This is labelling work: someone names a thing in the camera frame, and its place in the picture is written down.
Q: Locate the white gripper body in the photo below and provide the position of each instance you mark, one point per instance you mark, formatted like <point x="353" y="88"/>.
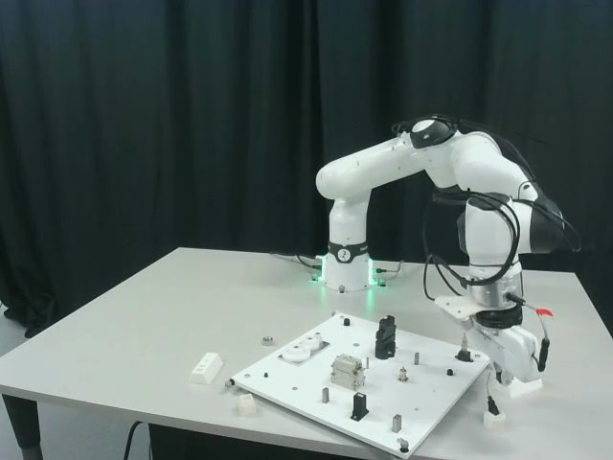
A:
<point x="515" y="350"/>

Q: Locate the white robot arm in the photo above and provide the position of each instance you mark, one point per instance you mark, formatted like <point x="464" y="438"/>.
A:
<point x="364" y="163"/>

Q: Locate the white block holder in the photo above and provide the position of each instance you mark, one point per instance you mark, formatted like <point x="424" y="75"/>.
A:
<point x="524" y="390"/>

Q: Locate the black wrist band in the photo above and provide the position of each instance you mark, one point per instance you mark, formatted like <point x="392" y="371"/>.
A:
<point x="500" y="319"/>

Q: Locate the small white plug holder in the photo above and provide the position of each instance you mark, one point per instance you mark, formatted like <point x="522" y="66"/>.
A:
<point x="494" y="420"/>

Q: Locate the clear Ethernet plug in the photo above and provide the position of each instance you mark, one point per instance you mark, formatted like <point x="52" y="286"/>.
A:
<point x="463" y="343"/>

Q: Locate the flat white mounting plate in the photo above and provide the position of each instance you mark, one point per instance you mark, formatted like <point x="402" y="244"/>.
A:
<point x="455" y="306"/>

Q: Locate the metal BNC plug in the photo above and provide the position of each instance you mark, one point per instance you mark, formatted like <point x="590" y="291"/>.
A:
<point x="403" y="373"/>

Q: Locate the large metal square peg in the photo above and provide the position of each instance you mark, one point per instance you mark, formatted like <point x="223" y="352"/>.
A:
<point x="396" y="424"/>

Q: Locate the black D-SUB plug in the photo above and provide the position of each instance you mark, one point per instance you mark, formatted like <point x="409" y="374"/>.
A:
<point x="385" y="338"/>

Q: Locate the white task board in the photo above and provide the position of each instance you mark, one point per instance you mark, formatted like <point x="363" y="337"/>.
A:
<point x="364" y="388"/>

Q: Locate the beige waterproof plug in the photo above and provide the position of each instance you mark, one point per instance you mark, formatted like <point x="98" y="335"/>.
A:
<point x="343" y="370"/>

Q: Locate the white medium gear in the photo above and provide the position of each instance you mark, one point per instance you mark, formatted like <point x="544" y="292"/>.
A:
<point x="313" y="342"/>

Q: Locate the white large gear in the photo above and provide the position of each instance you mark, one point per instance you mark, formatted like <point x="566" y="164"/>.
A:
<point x="295" y="357"/>

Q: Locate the metal bolt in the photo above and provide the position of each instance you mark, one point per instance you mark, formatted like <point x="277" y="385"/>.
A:
<point x="266" y="341"/>

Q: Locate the small white square holder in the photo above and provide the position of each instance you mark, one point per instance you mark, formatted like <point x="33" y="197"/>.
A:
<point x="245" y="405"/>

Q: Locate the white holder with holes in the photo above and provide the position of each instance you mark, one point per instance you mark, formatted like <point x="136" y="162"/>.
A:
<point x="206" y="369"/>

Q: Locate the black curtain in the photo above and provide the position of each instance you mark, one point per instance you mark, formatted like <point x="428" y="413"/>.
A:
<point x="143" y="120"/>

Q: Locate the dark table leg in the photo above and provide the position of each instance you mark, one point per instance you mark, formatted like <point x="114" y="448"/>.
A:
<point x="21" y="426"/>

